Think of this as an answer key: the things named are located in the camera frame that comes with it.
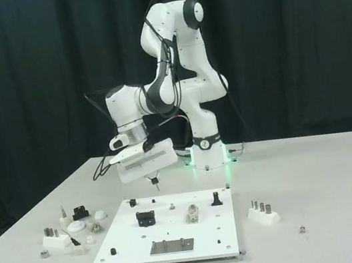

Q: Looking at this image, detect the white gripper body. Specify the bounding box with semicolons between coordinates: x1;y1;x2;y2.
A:
113;137;181;185

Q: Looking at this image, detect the white square peg holder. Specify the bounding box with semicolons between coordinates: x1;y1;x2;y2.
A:
41;232;73;253

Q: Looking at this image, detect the white round peg holder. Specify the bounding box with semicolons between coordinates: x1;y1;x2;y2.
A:
245;204;282;230

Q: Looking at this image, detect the white medium gear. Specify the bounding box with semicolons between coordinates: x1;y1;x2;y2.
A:
93;208;109;222

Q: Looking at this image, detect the white task board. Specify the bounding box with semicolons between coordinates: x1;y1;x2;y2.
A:
80;180;248;263

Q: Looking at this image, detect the beige metal connector block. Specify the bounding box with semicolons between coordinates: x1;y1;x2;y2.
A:
85;220;103;235

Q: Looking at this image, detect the black D-SUB plug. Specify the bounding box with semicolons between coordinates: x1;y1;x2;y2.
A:
71;204;92;222

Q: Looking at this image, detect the white large gear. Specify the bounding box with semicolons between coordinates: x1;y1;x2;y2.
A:
67;220;87;236

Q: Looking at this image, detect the black Ethernet plug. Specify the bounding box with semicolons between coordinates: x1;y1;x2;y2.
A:
61;226;83;250

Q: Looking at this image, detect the white Ethernet plug holder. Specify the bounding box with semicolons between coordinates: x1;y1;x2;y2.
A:
72;244;88;256

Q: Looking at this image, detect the black curtain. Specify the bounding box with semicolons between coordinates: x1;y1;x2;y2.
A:
0;0;352;232

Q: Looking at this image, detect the black looping cable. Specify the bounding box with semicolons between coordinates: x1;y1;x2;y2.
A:
79;82;156;182

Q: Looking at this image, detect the thin grey cable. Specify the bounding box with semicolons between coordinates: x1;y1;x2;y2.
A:
227;142;247;157

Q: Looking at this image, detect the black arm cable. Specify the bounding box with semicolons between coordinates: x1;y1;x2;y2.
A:
129;13;190;120

